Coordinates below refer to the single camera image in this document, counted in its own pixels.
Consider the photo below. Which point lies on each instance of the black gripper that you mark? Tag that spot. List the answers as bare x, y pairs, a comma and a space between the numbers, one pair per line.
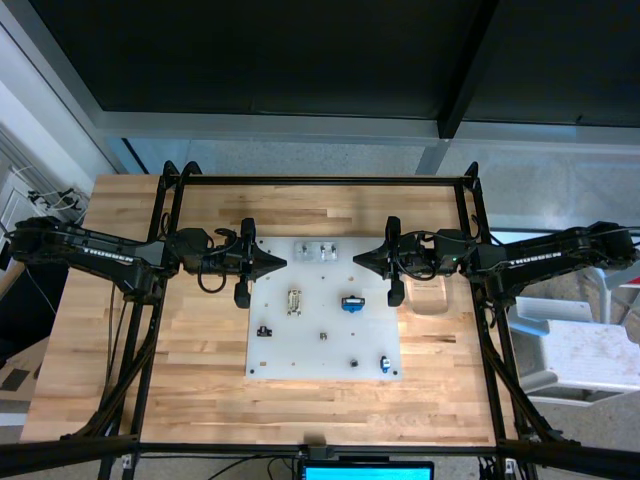
247, 260
395, 260

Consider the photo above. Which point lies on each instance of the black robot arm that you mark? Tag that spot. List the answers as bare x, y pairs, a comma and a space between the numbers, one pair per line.
100, 252
540, 260

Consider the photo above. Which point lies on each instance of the blue connector with black top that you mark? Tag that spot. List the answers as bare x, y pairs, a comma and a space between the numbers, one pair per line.
353, 303

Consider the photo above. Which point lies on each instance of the beige connector housing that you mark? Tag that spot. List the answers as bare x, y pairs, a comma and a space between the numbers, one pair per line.
295, 302

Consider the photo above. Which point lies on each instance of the clear acrylic block with pegs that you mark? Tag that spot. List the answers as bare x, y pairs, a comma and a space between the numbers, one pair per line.
316, 251

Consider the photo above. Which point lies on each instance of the clear plastic tub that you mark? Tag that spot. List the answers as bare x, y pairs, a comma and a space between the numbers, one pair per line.
425, 307

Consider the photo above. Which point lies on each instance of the black clamp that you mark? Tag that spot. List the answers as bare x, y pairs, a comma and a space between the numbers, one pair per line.
263, 330

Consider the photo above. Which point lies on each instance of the white plastic board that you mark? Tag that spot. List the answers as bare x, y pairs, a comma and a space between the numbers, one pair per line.
310, 350

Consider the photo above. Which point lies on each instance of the small blue connector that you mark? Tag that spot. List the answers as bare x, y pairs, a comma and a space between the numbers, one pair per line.
384, 363

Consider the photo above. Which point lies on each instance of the black room column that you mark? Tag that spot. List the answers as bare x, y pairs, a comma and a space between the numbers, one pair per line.
465, 75

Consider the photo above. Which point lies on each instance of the screen with blue edge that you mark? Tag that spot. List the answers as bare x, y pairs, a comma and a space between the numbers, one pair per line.
365, 472

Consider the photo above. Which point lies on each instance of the white plastic chair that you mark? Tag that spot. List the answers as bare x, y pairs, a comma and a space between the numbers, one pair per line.
590, 350

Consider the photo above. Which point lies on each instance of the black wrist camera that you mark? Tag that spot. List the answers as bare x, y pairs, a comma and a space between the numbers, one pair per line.
192, 250
452, 250

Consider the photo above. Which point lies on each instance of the black metal frame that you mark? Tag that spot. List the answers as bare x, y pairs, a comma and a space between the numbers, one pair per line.
320, 179

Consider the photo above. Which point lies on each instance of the grey window frame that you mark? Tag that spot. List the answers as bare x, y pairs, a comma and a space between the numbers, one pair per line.
250, 125

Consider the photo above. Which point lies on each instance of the black table-level camera mount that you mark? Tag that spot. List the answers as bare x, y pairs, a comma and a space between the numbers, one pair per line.
316, 450

